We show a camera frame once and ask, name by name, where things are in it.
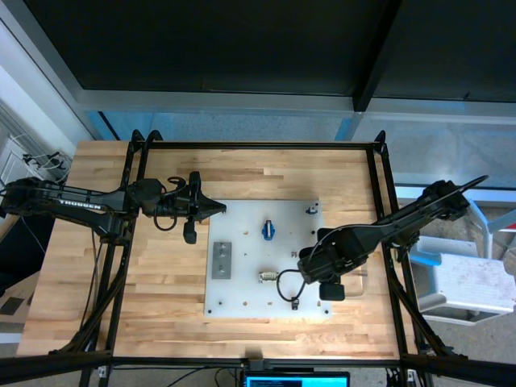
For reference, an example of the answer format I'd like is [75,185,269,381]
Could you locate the white cables with black plugs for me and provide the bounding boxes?
[11,135,68,173]

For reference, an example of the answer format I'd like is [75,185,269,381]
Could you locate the white step ladder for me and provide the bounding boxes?
[410,197,516,327]

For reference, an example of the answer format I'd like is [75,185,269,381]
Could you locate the clear plastic tub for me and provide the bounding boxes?
[332,257,370,302]

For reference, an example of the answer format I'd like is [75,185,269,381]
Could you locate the laptop screen with blue edge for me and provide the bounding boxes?
[240,370,351,387]

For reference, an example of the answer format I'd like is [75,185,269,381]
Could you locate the grey metal block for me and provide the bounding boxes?
[206,240,234,281]

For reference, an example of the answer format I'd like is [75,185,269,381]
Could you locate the white mounting board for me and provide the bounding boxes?
[204,199,334,322]

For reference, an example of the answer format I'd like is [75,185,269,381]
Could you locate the black aluminium frame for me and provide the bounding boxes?
[0,128,516,387]

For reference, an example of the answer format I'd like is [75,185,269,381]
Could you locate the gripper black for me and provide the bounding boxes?
[177,171,227,245]
[297,243,348,302]

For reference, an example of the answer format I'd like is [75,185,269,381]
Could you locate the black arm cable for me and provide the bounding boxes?
[276,268,306,303]
[152,211,179,231]

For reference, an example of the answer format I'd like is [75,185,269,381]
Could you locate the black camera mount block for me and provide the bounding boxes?
[245,349,266,371]

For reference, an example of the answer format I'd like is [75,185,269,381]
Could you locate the brown cardboard box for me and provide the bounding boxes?
[0,270,41,323]

